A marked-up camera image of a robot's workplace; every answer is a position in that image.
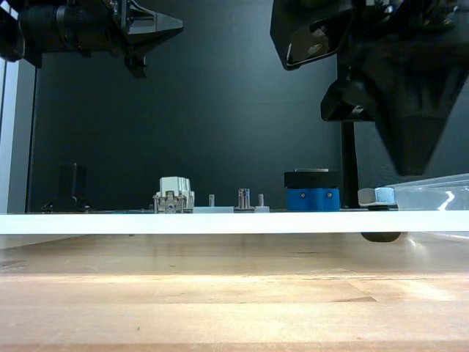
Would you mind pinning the silver M12 hex nut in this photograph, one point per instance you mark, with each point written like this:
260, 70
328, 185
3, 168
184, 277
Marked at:
384, 196

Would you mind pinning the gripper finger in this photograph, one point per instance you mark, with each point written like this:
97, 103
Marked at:
146, 42
432, 121
401, 124
161, 22

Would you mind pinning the black M12 threaded bolt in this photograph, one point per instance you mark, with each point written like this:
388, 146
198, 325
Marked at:
379, 237

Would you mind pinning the grey connector housing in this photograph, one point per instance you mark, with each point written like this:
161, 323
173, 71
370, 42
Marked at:
172, 194

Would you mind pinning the silver metal connector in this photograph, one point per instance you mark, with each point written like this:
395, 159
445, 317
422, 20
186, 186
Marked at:
244, 198

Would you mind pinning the black upright clamp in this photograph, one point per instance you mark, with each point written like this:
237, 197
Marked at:
69, 183

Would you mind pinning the blue clamp mount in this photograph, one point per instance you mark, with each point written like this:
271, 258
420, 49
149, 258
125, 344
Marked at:
311, 203

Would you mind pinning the white board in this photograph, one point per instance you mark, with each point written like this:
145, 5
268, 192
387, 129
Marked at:
220, 223

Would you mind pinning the clear plastic tub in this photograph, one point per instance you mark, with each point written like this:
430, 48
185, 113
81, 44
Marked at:
432, 194

